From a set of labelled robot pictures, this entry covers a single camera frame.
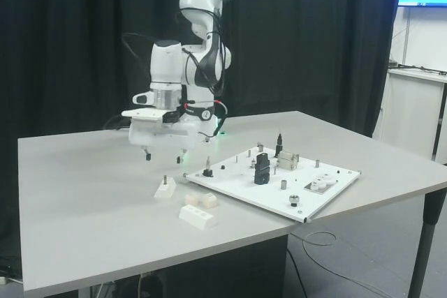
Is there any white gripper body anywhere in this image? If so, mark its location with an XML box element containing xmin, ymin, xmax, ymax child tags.
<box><xmin>127</xmin><ymin>119</ymin><xmax>200</xmax><ymax>149</ymax></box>

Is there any white peg holder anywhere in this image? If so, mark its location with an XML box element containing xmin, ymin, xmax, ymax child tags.
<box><xmin>154</xmin><ymin>177</ymin><xmax>177</xmax><ymax>200</ymax></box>

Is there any metal bolt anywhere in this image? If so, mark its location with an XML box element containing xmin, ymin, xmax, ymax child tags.
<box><xmin>203</xmin><ymin>155</ymin><xmax>215</xmax><ymax>178</ymax></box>

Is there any thin black rod red tag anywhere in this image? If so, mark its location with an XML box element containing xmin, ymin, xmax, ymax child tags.
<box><xmin>179</xmin><ymin>99</ymin><xmax>224</xmax><ymax>107</ymax></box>

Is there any small white cube holder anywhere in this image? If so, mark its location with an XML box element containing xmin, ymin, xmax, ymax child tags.
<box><xmin>199</xmin><ymin>192</ymin><xmax>217</xmax><ymax>209</ymax></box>

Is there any white three-hole holder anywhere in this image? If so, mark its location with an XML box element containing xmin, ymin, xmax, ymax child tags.
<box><xmin>178</xmin><ymin>202</ymin><xmax>220</xmax><ymax>232</ymax></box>

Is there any white task board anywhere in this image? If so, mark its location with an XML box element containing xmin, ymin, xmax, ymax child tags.
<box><xmin>183</xmin><ymin>142</ymin><xmax>362</xmax><ymax>224</ymax></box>

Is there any black D-SUB plug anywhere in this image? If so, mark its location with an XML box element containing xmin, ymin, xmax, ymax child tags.
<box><xmin>254</xmin><ymin>152</ymin><xmax>271</xmax><ymax>186</ymax></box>

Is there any black waterproof plug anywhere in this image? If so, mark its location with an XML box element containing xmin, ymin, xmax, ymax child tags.
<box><xmin>274</xmin><ymin>125</ymin><xmax>284</xmax><ymax>156</ymax></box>

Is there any black curtain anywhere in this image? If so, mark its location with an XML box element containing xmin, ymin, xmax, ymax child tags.
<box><xmin>0</xmin><ymin>0</ymin><xmax>409</xmax><ymax>140</ymax></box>

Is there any white large gear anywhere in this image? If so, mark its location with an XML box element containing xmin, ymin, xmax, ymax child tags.
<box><xmin>309</xmin><ymin>179</ymin><xmax>327</xmax><ymax>194</ymax></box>

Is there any white cabinet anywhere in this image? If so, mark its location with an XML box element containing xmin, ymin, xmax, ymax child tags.
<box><xmin>378</xmin><ymin>66</ymin><xmax>447</xmax><ymax>165</ymax></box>

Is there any black table leg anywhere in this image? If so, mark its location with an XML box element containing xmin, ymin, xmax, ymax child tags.
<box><xmin>407</xmin><ymin>188</ymin><xmax>444</xmax><ymax>298</ymax></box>

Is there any white camera mounting plate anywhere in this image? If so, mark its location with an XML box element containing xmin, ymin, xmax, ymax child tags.
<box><xmin>121</xmin><ymin>108</ymin><xmax>168</xmax><ymax>119</ymax></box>

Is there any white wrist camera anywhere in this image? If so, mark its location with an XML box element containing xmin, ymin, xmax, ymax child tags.
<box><xmin>131</xmin><ymin>91</ymin><xmax>156</xmax><ymax>107</ymax></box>

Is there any black cable on table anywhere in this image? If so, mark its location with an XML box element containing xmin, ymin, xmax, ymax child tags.
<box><xmin>102</xmin><ymin>114</ymin><xmax>133</xmax><ymax>133</ymax></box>

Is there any black looping wrist cable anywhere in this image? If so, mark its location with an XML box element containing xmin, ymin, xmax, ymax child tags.
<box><xmin>121</xmin><ymin>31</ymin><xmax>156</xmax><ymax>69</ymax></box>

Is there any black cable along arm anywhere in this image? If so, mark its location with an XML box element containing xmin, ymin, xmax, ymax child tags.
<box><xmin>180</xmin><ymin>7</ymin><xmax>228</xmax><ymax>104</ymax></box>

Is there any grey floor cable loop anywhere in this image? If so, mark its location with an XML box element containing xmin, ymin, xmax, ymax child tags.
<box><xmin>301</xmin><ymin>230</ymin><xmax>338</xmax><ymax>254</ymax></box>

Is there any black floor cable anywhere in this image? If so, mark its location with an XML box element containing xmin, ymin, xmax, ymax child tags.
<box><xmin>286</xmin><ymin>248</ymin><xmax>306</xmax><ymax>298</ymax></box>

